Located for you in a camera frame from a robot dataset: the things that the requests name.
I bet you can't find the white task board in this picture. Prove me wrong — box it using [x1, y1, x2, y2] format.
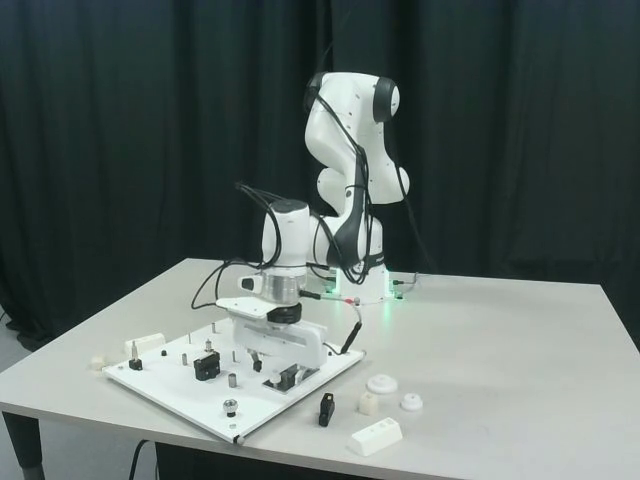
[101, 319, 365, 445]

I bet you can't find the black cable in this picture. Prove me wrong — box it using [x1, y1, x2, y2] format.
[129, 438, 154, 480]
[234, 181, 284, 207]
[189, 256, 269, 312]
[314, 27, 336, 77]
[397, 164, 437, 276]
[305, 74, 375, 281]

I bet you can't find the long white holder with holes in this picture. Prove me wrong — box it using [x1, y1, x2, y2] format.
[123, 333, 166, 354]
[348, 420, 404, 456]

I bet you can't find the white large gear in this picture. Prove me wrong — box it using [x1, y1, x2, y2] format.
[366, 374, 400, 396]

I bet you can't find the black wrist band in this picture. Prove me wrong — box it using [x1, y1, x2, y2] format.
[265, 305, 304, 325]

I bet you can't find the thin black rod on wire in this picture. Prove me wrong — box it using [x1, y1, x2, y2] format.
[298, 288, 364, 355]

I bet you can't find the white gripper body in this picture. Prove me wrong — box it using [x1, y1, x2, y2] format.
[230, 319, 329, 372]

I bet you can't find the flat white mounting plate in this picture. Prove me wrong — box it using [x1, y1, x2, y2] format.
[215, 295, 274, 320]

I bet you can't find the silver flange ring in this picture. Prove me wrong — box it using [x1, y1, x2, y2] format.
[262, 272, 302, 306]

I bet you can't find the black curtain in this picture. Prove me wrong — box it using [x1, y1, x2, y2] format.
[0, 0, 640, 346]

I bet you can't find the black table leg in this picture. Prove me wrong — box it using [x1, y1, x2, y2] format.
[2, 412, 44, 480]

